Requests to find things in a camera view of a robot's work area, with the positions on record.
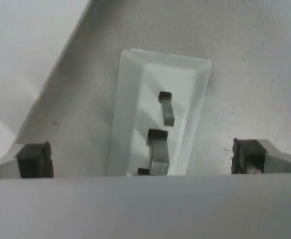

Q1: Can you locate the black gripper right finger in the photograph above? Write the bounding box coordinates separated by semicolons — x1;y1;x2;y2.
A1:
231;137;291;175

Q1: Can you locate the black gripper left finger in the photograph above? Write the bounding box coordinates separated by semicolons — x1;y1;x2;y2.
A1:
0;140;54;179

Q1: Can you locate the large metal square peg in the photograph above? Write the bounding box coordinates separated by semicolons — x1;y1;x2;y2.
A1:
146;128;171;176

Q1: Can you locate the small metal square peg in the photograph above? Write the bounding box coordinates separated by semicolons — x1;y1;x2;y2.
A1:
158;91;175;127

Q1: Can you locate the white square peg holder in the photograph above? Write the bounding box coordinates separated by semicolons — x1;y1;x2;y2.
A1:
105;48;213;177

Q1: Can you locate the white task board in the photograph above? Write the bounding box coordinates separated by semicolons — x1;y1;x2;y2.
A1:
0;0;90;173

